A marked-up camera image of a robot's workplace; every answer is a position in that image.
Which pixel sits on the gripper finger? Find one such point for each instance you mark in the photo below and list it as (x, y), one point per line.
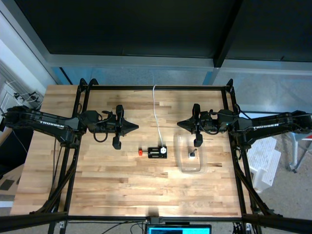
(189, 127)
(189, 121)
(129, 124)
(128, 129)

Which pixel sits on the black metal frame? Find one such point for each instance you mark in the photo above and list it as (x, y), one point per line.
(36, 217)

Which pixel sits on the grey metal chair frame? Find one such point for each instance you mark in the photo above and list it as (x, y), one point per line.
(295, 151)

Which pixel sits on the laptop with blue screen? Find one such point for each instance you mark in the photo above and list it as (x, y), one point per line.
(178, 230)

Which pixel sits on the clear plastic tub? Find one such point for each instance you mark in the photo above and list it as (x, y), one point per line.
(195, 168)

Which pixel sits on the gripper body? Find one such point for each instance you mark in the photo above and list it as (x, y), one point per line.
(198, 124)
(118, 126)

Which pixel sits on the black vise with red knob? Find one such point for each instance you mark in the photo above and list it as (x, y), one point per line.
(153, 153)

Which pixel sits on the white receptacle socket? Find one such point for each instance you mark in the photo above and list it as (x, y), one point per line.
(163, 150)

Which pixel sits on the red and white panel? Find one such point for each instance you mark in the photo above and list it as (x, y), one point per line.
(308, 138)

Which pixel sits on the white foam block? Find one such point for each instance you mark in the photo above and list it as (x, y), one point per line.
(191, 157)

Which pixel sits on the black low camera box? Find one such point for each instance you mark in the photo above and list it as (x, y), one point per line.
(154, 220)

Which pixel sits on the cardboard box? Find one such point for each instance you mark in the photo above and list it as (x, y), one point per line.
(9, 176)

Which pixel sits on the black chair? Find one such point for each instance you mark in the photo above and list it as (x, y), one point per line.
(12, 151)

